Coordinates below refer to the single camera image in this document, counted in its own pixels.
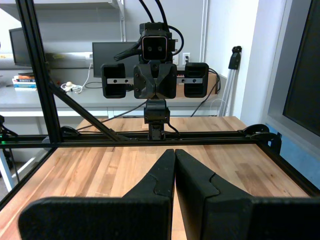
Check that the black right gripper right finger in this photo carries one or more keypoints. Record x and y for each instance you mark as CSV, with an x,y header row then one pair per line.
x,y
250,220

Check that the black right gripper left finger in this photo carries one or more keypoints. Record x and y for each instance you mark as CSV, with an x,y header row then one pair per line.
x,y
100,220

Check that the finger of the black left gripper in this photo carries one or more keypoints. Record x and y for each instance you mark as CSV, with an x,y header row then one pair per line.
x,y
167,82
142,82

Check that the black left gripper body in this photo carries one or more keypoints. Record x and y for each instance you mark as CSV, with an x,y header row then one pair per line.
x,y
113,75

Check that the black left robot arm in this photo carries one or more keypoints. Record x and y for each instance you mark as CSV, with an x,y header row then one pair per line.
x,y
156,112

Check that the wide dark computer monitor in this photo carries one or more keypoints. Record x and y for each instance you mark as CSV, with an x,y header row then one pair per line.
x,y
110,60

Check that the grey office desk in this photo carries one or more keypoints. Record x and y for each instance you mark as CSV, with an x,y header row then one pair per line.
x,y
75,100

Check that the silver stand with black head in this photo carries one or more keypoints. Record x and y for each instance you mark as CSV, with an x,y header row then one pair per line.
x,y
235,60

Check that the stack of books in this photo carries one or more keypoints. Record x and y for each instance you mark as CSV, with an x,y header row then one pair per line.
x,y
23,83

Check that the small dark computer monitor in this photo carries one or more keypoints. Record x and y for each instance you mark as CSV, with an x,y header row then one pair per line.
x,y
20,47

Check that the white wall outlet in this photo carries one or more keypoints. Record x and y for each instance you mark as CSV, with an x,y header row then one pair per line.
x,y
186,57

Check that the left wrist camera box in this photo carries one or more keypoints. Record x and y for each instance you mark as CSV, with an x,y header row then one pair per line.
x,y
154,48

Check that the black aluminium frame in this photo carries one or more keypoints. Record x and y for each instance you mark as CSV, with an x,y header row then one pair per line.
x,y
37,75

